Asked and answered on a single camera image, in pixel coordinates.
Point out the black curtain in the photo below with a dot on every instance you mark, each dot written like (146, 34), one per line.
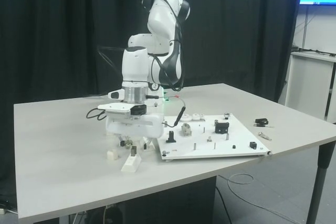
(52, 37)

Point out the white cabinet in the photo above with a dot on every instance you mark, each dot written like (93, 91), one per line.
(307, 87)

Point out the white medium gear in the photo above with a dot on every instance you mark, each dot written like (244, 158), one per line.
(195, 117)

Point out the flat white plug holder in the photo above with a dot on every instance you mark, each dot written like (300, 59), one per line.
(151, 145)

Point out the clear Ethernet plug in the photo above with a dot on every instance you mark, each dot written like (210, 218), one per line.
(264, 136)

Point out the white large gear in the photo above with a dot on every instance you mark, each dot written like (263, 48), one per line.
(186, 118)

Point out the white power strip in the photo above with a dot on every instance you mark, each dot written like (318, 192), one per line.
(2, 211)

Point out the black rectangular plug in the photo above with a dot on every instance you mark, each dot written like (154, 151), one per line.
(261, 121)

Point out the long white peg holder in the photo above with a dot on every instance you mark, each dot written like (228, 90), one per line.
(130, 165)

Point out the metal bracket connector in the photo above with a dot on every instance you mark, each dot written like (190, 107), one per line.
(128, 144)

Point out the white small gear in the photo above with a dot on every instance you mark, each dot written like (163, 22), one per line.
(202, 117)

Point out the grey table leg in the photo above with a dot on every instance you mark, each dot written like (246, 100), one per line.
(320, 182)

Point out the flat white mounting plate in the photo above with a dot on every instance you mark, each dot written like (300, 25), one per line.
(115, 108)

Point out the black flange band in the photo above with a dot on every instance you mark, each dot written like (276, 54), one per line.
(139, 110)

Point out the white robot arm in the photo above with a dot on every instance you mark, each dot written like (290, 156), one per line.
(134, 66)

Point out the small white holder block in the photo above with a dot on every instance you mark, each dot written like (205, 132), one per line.
(113, 155)

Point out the black under-table cabinet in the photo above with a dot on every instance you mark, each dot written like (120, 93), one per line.
(157, 203)

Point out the black D-SUB plug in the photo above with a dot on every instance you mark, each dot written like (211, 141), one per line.
(222, 127)

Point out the metal BNC plug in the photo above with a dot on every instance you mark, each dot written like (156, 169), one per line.
(227, 115)

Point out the white task board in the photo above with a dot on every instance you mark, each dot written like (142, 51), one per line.
(236, 134)

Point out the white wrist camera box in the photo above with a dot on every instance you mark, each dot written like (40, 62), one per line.
(115, 95)

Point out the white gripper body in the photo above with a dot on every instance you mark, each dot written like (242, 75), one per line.
(136, 127)

